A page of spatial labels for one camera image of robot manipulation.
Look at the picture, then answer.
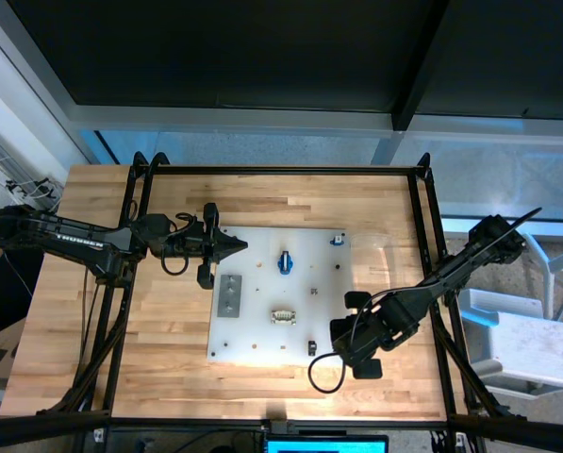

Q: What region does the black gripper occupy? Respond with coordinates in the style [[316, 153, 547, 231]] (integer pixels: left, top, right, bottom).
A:
[[330, 291, 384, 379], [181, 203, 248, 289]]

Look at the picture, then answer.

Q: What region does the gray metal bar holder plate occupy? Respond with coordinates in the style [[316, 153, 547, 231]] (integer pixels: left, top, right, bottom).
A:
[[218, 272, 243, 319]]

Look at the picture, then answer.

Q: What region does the white taskboard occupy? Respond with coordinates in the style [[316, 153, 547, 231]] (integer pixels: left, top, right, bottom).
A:
[[207, 225, 356, 365]]

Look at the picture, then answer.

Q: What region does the clear plastic container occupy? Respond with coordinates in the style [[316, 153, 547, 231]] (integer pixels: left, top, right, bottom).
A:
[[349, 229, 398, 292]]

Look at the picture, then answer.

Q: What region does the beige multipin connector housing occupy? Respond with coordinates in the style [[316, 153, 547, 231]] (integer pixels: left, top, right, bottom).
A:
[[270, 309, 299, 327]]

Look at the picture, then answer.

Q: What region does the blue clamp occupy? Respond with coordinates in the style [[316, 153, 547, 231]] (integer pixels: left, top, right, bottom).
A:
[[275, 250, 295, 277]]

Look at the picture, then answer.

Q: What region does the screen with blue edge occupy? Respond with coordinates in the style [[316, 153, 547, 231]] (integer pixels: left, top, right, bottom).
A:
[[261, 433, 389, 453]]

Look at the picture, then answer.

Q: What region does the white plastic stool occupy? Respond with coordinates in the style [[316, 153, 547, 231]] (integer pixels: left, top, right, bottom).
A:
[[459, 287, 563, 400]]

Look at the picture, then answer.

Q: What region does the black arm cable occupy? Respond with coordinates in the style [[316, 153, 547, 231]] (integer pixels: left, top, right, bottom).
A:
[[160, 211, 195, 277], [307, 290, 390, 394]]

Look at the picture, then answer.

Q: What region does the black aluminium frame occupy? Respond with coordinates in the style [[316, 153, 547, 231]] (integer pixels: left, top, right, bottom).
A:
[[0, 150, 563, 453]]

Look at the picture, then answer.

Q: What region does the white metal chair frame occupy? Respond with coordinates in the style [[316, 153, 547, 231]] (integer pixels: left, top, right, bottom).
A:
[[521, 230, 563, 322]]

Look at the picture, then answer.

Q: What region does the black wall post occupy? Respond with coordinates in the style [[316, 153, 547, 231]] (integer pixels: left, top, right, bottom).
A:
[[391, 0, 452, 132]]

